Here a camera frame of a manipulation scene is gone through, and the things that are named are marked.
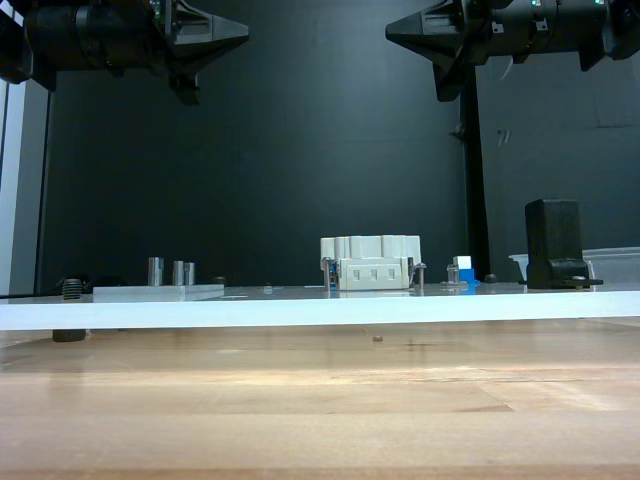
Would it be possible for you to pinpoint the beige connector housing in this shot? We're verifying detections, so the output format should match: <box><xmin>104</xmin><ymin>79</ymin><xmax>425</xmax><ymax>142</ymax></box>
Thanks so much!
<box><xmin>319</xmin><ymin>234</ymin><xmax>428</xmax><ymax>293</ymax></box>

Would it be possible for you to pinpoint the clear plastic tub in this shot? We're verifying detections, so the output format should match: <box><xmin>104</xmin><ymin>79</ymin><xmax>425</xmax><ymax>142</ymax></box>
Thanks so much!
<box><xmin>508</xmin><ymin>246</ymin><xmax>640</xmax><ymax>289</ymax></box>

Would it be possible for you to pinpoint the white task board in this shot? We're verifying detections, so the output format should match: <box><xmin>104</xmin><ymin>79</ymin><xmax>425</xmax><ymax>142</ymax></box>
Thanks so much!
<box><xmin>0</xmin><ymin>279</ymin><xmax>640</xmax><ymax>334</ymax></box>

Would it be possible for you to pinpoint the grey metal bar plate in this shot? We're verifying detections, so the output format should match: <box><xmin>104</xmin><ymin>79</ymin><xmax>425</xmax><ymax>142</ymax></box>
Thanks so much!
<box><xmin>92</xmin><ymin>283</ymin><xmax>225</xmax><ymax>302</ymax></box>

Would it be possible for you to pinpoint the black threaded bolt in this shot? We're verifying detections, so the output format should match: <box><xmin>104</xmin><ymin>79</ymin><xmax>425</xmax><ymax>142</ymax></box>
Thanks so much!
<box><xmin>51</xmin><ymin>277</ymin><xmax>87</xmax><ymax>344</ymax></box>

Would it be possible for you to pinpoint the small blue white connector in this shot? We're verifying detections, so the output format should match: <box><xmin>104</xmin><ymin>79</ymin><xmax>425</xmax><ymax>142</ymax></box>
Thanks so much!
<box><xmin>452</xmin><ymin>255</ymin><xmax>477</xmax><ymax>288</ymax></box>

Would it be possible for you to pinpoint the black plastic block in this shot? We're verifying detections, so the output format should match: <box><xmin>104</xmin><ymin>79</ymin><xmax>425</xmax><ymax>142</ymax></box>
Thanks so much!
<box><xmin>518</xmin><ymin>197</ymin><xmax>604</xmax><ymax>291</ymax></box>

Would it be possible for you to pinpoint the black wall post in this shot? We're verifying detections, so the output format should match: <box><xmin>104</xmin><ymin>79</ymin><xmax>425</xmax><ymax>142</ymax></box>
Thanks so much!
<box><xmin>449</xmin><ymin>64</ymin><xmax>494</xmax><ymax>282</ymax></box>

